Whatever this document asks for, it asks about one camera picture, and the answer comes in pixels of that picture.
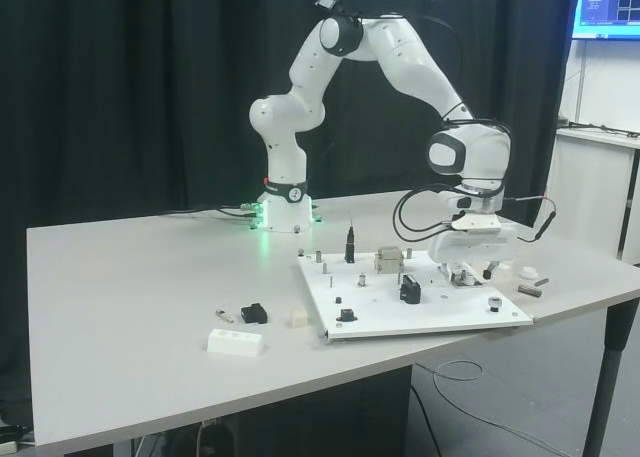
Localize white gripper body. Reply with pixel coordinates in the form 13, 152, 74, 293
428, 222, 518, 265

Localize white task board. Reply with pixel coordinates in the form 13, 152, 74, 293
296, 249, 535, 344

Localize black upright plug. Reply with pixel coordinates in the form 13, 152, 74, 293
344, 211, 358, 265

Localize white cabinet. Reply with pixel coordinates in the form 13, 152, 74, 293
553, 125, 640, 267

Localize dark table leg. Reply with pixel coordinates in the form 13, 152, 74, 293
596, 296, 640, 457

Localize black D-SUB plug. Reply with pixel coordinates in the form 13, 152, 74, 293
239, 302, 269, 325

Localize white three-hole peg holder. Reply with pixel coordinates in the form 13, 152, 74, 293
206, 328, 267, 362

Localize blue screen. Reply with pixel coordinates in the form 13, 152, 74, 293
571, 0, 640, 41

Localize black curtain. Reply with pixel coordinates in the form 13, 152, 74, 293
0, 0, 584, 398

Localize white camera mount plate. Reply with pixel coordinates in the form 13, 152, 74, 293
451, 215, 503, 234

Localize black rod on wire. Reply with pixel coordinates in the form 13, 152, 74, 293
502, 192, 558, 243

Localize black looped wrist cable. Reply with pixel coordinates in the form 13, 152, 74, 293
393, 185, 467, 244

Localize grey floor cable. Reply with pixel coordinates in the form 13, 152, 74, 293
413, 359, 601, 457

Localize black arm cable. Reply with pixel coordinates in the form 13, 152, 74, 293
344, 10, 504, 128

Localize black base cables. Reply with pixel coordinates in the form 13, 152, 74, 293
158, 203, 267, 222

